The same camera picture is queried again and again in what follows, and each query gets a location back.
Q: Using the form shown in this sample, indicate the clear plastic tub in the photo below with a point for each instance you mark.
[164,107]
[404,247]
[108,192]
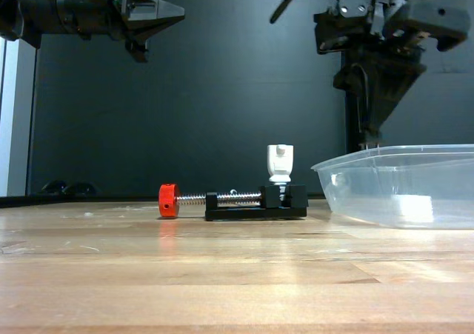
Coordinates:
[352,200]

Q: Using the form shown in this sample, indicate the silver threaded clamp screw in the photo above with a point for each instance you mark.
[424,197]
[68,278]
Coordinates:
[237,197]

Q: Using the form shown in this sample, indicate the black bench clamp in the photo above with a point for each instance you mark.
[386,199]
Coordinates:
[255,213]

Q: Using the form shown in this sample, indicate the orange round clamp knob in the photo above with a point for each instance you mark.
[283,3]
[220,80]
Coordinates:
[168,200]

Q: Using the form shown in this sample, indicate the black rounded knob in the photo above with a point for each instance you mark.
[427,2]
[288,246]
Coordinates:
[55,187]
[79,189]

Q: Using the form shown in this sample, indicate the black vertical frame post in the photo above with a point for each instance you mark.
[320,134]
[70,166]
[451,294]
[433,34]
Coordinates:
[31,126]
[351,134]

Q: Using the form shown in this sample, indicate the black horizontal frame rail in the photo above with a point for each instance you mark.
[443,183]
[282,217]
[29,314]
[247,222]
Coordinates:
[111,199]

